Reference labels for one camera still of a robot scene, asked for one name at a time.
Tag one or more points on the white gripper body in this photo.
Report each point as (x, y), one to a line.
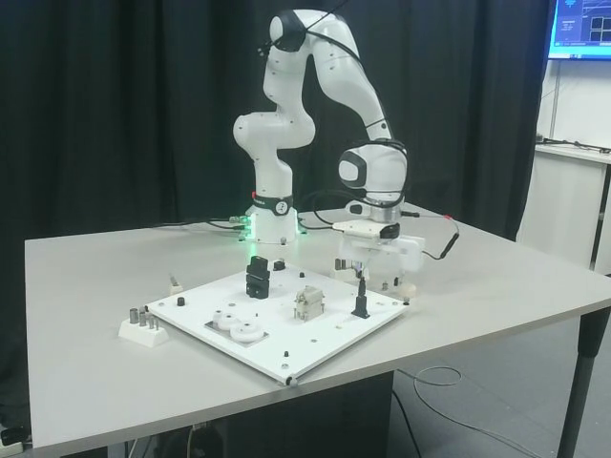
(410, 255)

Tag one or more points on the medium metal round peg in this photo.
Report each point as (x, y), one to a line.
(143, 318)

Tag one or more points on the white medium gear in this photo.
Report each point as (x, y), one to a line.
(227, 322)

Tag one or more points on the white square peg holder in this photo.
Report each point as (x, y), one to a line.
(341, 274)

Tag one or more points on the cream BNC plug holder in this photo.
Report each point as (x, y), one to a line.
(408, 290)

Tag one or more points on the grey waterproof plug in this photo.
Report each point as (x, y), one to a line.
(309, 304)

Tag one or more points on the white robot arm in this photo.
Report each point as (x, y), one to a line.
(274, 172)

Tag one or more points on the white small gear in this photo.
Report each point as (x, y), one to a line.
(216, 318)

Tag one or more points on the black cabinet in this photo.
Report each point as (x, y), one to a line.
(310, 420)

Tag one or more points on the black flange band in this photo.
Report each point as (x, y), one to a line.
(390, 231)

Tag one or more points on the black USB plug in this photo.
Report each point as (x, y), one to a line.
(361, 300)

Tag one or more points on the white large gear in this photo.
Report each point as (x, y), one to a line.
(245, 332)

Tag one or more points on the black curtain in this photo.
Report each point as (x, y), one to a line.
(119, 119)

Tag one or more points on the large metal round peg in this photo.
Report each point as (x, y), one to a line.
(133, 317)

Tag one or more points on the small white holder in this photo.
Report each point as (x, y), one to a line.
(175, 287)

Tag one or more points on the black table leg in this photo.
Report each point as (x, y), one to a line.
(577, 381)

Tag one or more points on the black D-SUB plug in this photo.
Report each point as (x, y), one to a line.
(258, 279)

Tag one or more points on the blue screen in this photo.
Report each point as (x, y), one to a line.
(580, 24)

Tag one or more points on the white task board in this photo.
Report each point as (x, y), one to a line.
(267, 343)

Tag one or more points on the white round peg holder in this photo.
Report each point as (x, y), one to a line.
(143, 336)

